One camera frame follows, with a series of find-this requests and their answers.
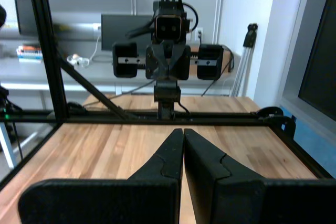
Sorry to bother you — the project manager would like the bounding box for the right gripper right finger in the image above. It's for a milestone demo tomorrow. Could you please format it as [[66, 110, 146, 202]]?
[[183, 128, 336, 224]]

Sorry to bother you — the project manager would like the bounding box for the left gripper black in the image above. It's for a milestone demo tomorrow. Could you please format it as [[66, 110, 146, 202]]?
[[112, 40, 224, 81]]

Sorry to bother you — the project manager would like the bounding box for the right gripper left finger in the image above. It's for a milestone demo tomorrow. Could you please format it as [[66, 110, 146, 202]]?
[[17, 128, 184, 224]]

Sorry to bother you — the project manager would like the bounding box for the black computer monitor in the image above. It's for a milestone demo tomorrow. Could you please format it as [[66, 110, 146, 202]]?
[[101, 14, 155, 52], [14, 0, 36, 36]]

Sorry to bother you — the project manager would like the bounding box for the grey and black tripod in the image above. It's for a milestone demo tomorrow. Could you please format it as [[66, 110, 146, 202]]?
[[230, 23, 259, 98]]

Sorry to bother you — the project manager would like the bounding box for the grey desk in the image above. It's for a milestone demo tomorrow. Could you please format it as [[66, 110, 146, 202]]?
[[0, 57, 237, 96]]

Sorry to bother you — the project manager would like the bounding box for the stack of books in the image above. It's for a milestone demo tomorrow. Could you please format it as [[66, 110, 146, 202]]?
[[16, 45, 43, 63]]

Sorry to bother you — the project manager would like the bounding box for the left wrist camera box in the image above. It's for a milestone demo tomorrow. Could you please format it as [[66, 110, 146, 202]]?
[[153, 0, 190, 43]]

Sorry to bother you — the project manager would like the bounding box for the black left arm cable bundle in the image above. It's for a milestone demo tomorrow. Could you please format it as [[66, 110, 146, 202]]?
[[125, 20, 156, 39]]

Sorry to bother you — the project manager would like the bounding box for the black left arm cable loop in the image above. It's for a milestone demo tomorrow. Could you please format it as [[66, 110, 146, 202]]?
[[182, 3, 199, 34]]

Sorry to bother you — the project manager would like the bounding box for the white cord bundle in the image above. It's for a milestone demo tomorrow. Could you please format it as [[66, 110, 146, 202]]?
[[66, 24, 102, 68]]

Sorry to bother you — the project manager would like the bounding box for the black metal frame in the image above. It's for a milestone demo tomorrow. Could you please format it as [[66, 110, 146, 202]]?
[[0, 0, 336, 190]]

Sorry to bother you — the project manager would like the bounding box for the large dark wall panel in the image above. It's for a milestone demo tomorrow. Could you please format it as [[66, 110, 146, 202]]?
[[298, 0, 336, 122]]

